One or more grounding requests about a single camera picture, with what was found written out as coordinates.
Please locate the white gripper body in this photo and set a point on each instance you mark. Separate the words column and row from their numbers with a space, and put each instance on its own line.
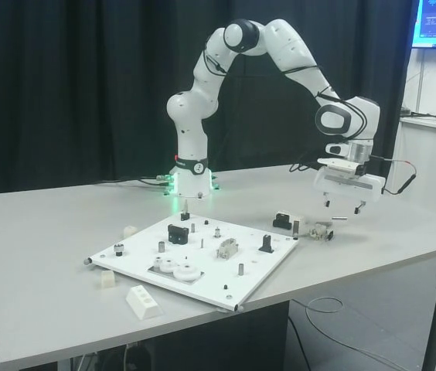
column 374, row 185

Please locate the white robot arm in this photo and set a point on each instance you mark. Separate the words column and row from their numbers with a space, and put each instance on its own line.
column 198, row 127

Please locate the thin metal round peg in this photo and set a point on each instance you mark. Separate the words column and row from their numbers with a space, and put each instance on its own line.
column 339, row 219

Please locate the metal square peg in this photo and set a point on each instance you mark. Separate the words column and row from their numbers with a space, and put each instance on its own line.
column 296, row 225

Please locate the metal rectangular plug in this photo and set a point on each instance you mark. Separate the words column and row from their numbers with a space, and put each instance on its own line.
column 317, row 233

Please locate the flat white wrist plate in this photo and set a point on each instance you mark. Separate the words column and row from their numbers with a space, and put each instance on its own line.
column 338, row 163

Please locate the black plug block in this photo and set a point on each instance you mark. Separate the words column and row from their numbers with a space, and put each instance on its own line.
column 283, row 223

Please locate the white cabinet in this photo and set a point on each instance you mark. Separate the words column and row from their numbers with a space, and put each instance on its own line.
column 426, row 162

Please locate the metal BNC plug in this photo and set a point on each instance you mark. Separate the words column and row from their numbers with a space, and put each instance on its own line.
column 217, row 232

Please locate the white task board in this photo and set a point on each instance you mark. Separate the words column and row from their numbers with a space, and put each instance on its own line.
column 206, row 266

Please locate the black plug with grey stub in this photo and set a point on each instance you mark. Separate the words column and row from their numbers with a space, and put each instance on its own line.
column 184, row 213

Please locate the black D-SUB plug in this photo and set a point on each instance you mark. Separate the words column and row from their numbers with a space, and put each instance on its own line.
column 176, row 235

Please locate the white large gear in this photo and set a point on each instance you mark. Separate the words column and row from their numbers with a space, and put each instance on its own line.
column 186, row 273

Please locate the white medium gear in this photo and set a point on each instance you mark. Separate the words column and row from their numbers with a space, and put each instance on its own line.
column 169, row 266

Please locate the white small gear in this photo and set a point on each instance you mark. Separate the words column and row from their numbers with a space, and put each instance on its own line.
column 159, row 261

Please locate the small white holder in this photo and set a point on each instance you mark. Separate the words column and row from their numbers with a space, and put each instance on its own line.
column 108, row 279
column 130, row 231

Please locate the long white holder with holes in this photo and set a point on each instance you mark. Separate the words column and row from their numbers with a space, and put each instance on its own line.
column 144, row 302

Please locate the black metal waterproof plug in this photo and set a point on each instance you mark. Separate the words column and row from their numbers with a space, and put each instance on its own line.
column 118, row 250

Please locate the black curtain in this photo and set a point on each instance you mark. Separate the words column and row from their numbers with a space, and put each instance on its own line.
column 48, row 77

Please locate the small white camera box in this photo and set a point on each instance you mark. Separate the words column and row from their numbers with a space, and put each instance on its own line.
column 337, row 149

